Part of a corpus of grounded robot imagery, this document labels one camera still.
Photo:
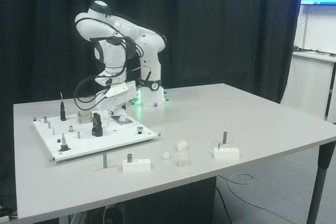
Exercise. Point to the metal BNC plug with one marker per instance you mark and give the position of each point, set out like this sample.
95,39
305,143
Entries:
71,128

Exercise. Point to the white small gear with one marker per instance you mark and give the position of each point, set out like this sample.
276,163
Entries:
165,155

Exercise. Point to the thick metal round peg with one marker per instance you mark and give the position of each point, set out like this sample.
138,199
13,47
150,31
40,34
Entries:
129,157

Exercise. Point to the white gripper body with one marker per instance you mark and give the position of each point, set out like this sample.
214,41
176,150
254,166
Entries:
115,102

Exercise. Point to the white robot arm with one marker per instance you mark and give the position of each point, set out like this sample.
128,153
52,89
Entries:
151,51

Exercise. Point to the black Ethernet plug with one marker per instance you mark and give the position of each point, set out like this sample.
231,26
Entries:
62,111

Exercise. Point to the tall metal round peg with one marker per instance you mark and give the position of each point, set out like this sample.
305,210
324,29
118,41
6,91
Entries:
105,160

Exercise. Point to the white peg holder block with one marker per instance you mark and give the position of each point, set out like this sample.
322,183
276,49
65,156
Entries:
225,153
136,166

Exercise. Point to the white power strip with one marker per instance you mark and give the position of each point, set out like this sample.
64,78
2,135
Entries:
5,217

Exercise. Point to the white medium gear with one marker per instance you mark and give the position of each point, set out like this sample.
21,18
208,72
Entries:
122,120

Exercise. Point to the small cream holder block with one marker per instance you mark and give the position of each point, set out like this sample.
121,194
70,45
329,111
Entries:
182,145
183,160

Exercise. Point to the white task board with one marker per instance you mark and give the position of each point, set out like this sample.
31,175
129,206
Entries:
78,145

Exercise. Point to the white cabinet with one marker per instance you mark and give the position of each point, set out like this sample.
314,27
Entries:
309,82

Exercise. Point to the dark grey table leg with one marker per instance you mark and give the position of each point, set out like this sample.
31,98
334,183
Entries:
319,182

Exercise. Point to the black curtain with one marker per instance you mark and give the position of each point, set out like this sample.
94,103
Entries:
236,24

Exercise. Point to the metal bolt with black base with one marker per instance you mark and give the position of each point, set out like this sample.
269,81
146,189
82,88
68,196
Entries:
63,144

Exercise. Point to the black D-SUB plug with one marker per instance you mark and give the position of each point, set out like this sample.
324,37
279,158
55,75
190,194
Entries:
97,127

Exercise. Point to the round black waterproof plug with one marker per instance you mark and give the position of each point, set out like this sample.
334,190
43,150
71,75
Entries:
139,130

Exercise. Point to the dark metal square peg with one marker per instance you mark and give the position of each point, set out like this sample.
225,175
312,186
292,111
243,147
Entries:
224,137

